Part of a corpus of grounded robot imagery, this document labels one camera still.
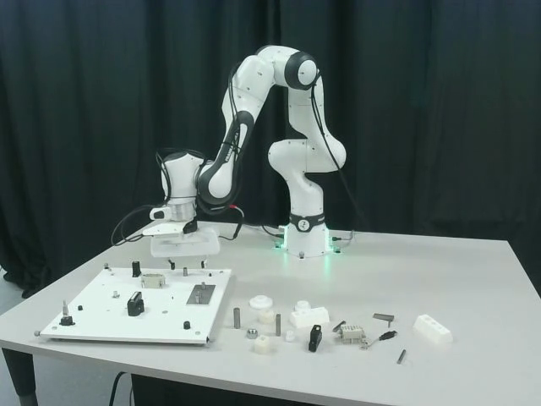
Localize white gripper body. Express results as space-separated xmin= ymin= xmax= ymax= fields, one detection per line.
xmin=150 ymin=234 xmax=221 ymax=258

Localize white long peg holder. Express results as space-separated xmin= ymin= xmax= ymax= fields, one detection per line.
xmin=289 ymin=306 xmax=331 ymax=327

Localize white wide peg holder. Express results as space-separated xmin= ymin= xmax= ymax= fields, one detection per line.
xmin=413 ymin=314 xmax=454 ymax=344

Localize black D-SUB plug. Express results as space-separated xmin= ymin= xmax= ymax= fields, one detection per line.
xmin=126 ymin=290 xmax=145 ymax=318

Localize white task board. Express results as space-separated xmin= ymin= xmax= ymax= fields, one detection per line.
xmin=33 ymin=266 xmax=234 ymax=347

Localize black plug block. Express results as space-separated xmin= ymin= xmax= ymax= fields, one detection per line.
xmin=307 ymin=324 xmax=325 ymax=354

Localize beige waterproof plug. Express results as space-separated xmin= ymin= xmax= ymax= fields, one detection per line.
xmin=336 ymin=325 xmax=363 ymax=344

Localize black curtains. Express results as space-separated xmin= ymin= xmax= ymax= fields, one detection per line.
xmin=0 ymin=0 xmax=541 ymax=301

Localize black table leg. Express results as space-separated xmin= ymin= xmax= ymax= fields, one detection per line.
xmin=0 ymin=346 xmax=35 ymax=406

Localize black looped gripper cable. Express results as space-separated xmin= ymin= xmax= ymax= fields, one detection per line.
xmin=111 ymin=206 xmax=156 ymax=247

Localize black base cable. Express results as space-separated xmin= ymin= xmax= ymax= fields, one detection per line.
xmin=243 ymin=222 xmax=288 ymax=239

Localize black floor cable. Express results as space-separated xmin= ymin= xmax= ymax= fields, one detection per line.
xmin=112 ymin=370 xmax=133 ymax=406

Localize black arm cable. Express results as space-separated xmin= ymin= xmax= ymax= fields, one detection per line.
xmin=223 ymin=63 xmax=369 ymax=232

